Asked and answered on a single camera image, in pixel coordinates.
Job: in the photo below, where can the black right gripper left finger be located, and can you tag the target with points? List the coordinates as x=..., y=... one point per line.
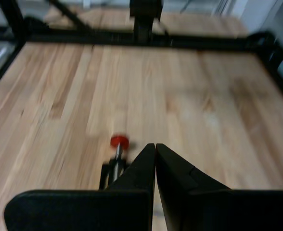
x=83, y=209

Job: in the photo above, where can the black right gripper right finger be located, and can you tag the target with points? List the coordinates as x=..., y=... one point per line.
x=216, y=209

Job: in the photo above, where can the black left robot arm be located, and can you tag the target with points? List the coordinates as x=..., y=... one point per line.
x=144, y=24

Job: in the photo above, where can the black vise with red knob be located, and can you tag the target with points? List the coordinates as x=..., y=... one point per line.
x=119, y=142

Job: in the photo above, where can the black aluminium frame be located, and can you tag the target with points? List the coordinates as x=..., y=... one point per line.
x=204, y=39

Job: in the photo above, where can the black frame clamp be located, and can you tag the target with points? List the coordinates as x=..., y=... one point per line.
x=273, y=48

